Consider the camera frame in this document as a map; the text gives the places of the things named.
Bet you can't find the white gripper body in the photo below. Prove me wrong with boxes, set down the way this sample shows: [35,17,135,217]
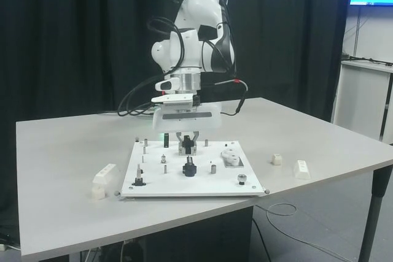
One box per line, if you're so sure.
[152,103,223,133]

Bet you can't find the black D-SUB plug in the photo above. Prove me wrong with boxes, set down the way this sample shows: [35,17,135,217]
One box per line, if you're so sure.
[182,134,193,154]

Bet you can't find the white D-SUB plug holder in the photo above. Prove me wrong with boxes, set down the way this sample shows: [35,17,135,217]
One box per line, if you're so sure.
[177,143,198,156]

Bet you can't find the black waterproof plug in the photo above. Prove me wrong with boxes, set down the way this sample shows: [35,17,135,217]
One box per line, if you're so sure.
[182,156,198,178]

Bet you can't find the white task board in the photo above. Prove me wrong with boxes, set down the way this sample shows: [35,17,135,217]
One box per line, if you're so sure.
[119,140,268,199]

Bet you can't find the metal bolt with black base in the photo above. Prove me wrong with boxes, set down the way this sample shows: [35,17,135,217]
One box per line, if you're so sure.
[131,164,148,187]

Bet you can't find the long white peg holder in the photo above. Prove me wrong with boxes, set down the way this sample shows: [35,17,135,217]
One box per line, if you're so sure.
[92,163,122,188]

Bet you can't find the small white round holder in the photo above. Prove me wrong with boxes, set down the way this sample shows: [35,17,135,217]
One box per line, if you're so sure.
[90,185,106,199]

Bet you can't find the white wedge plug holder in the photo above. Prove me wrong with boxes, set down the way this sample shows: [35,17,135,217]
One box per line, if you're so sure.
[292,160,311,180]

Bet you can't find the black curtains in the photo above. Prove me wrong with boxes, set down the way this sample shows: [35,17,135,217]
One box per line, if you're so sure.
[0,0,357,121]

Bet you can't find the white cabinet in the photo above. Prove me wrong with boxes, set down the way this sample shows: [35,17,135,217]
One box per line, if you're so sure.
[330,58,393,145]

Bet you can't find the black table leg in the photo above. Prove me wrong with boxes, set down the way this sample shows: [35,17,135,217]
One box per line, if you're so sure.
[365,167,388,262]

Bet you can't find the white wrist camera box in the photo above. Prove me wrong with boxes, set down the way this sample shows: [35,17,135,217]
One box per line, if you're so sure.
[154,79,179,93]

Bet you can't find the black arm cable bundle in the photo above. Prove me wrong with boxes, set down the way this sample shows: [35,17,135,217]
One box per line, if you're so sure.
[117,16,185,118]

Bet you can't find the black rod wire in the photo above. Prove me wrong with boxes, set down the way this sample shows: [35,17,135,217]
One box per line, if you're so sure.
[221,80,250,115]

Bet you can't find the grey floor cable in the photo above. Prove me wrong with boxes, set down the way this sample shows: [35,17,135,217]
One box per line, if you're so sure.
[264,202,369,262]

